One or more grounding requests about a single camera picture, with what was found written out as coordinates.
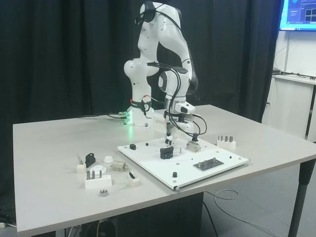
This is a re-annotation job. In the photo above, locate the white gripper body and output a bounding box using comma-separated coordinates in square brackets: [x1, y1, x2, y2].
[153, 118, 194, 143]

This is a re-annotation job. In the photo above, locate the white large gear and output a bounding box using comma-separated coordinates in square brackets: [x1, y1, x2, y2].
[89, 164, 108, 176]

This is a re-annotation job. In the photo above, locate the black table leg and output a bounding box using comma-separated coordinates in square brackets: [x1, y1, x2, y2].
[288, 159, 315, 237]

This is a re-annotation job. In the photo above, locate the black looped camera cable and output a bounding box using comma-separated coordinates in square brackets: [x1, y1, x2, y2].
[147, 62, 208, 139]

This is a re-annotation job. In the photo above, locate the black curtain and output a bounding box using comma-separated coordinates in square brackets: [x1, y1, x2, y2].
[0, 0, 281, 218]

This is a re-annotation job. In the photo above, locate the white round peg holder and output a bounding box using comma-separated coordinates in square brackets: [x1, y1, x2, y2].
[216, 139, 237, 150]

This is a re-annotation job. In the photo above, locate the white square peg holder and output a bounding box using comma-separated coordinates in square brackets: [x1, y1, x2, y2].
[84, 174, 113, 190]

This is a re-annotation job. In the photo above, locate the beige waterproof plug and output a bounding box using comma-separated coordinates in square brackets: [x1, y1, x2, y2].
[110, 160, 128, 172]

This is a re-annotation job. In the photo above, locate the white cabinet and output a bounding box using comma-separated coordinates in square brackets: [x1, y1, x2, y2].
[261, 74, 316, 143]

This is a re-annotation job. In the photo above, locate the black cabinet cable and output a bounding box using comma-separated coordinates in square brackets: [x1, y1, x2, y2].
[271, 70, 316, 80]

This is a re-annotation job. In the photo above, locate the black base cable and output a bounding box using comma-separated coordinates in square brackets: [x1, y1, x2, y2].
[82, 112, 129, 121]

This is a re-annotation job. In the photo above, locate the black floor cable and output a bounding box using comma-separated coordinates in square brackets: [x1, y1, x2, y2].
[202, 201, 219, 237]

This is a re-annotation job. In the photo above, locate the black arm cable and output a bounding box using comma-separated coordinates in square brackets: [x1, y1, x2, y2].
[134, 1, 200, 101]

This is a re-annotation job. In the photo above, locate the white task board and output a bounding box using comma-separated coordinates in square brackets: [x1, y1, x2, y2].
[117, 132, 251, 192]

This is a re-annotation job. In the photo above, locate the blue screen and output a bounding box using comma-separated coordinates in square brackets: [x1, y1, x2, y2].
[278, 0, 316, 32]

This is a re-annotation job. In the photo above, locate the black D-SUB plug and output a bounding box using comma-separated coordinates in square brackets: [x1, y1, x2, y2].
[85, 153, 97, 167]

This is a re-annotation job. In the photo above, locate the grey floor cable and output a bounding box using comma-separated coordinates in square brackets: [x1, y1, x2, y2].
[213, 189, 316, 237]

